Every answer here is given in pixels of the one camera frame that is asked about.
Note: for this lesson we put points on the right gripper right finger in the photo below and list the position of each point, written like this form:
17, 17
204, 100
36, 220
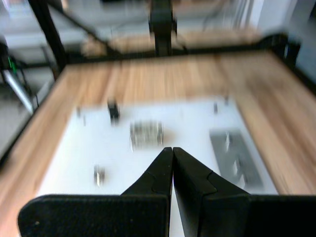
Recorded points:
222, 214

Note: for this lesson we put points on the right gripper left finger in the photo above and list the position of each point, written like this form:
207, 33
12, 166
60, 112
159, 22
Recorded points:
138, 212

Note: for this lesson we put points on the threaded stud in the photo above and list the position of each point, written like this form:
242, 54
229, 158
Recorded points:
99, 174

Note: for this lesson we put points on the steel bar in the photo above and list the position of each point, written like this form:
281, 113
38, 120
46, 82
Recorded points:
233, 156

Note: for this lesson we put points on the white task board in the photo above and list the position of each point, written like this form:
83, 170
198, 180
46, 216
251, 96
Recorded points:
153, 138

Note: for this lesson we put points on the beige many-pin connector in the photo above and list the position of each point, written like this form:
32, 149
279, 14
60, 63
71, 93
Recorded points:
146, 134

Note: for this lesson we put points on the black block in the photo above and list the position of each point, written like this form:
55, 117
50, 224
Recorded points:
113, 109

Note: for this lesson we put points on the short steel peg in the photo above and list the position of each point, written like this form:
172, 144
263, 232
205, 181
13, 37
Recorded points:
215, 107

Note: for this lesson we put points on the black frame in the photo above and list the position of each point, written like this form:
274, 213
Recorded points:
56, 44

